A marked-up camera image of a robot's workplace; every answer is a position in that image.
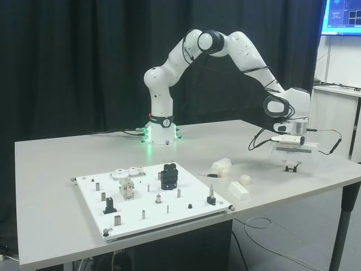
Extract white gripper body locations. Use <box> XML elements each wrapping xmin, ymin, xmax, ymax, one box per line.
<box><xmin>267</xmin><ymin>142</ymin><xmax>320</xmax><ymax>165</ymax></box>

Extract long white holder with holes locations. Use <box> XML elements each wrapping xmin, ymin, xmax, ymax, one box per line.
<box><xmin>227</xmin><ymin>181</ymin><xmax>250</xmax><ymax>200</ymax></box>

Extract white cabinet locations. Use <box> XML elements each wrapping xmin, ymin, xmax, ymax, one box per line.
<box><xmin>309</xmin><ymin>84</ymin><xmax>361</xmax><ymax>164</ymax></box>

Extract black table leg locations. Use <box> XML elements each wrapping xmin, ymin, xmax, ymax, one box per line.
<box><xmin>332</xmin><ymin>185</ymin><xmax>355</xmax><ymax>271</ymax></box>

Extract black D-SUB plug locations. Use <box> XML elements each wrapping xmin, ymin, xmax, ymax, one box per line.
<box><xmin>157</xmin><ymin>163</ymin><xmax>180</xmax><ymax>191</ymax></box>

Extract blue screen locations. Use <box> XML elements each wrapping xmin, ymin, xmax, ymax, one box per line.
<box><xmin>320</xmin><ymin>0</ymin><xmax>361</xmax><ymax>36</ymax></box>

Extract white task board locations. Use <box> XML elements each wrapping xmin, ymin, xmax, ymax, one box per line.
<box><xmin>73</xmin><ymin>162</ymin><xmax>235</xmax><ymax>243</ymax></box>

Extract white large gear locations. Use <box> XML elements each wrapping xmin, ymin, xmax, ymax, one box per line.
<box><xmin>112</xmin><ymin>168</ymin><xmax>128</xmax><ymax>181</ymax></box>

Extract black curtain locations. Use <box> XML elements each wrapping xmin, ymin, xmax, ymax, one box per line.
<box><xmin>0</xmin><ymin>0</ymin><xmax>329</xmax><ymax>249</ymax></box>

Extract thin black rod on wire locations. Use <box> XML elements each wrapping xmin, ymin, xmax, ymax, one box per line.
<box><xmin>307</xmin><ymin>128</ymin><xmax>342</xmax><ymax>155</ymax></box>

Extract grey floor cable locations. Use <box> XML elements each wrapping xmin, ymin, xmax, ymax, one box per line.
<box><xmin>244</xmin><ymin>216</ymin><xmax>335</xmax><ymax>271</ymax></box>

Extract black base cables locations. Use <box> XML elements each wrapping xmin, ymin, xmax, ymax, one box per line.
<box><xmin>94</xmin><ymin>127</ymin><xmax>149</xmax><ymax>138</ymax></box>

